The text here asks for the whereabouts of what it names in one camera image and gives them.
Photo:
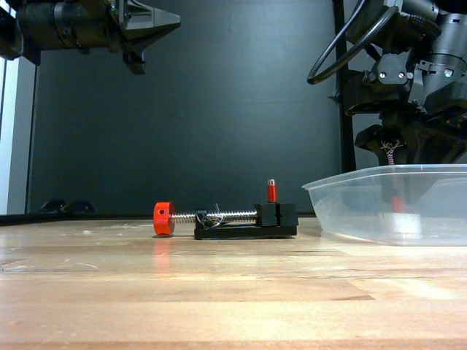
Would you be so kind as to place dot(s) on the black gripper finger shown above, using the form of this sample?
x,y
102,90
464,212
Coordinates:
x,y
405,146
160,18
140,38
438,144

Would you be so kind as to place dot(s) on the clear plastic tub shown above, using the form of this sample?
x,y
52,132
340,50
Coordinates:
x,y
346,211

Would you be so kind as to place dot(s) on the black clamp fixture base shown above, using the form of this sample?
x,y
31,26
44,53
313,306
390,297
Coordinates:
x,y
284,215

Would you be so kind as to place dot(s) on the red-knobbed steel clamp screw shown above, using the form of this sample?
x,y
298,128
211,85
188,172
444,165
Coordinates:
x,y
162,218

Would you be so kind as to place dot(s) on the black aluminium table frame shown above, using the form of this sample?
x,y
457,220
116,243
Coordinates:
x,y
346,156

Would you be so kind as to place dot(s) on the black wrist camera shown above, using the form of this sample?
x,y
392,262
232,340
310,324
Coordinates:
x,y
368,98

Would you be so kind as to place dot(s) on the black curved frame bracket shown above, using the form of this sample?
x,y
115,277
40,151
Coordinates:
x,y
53,205
78,206

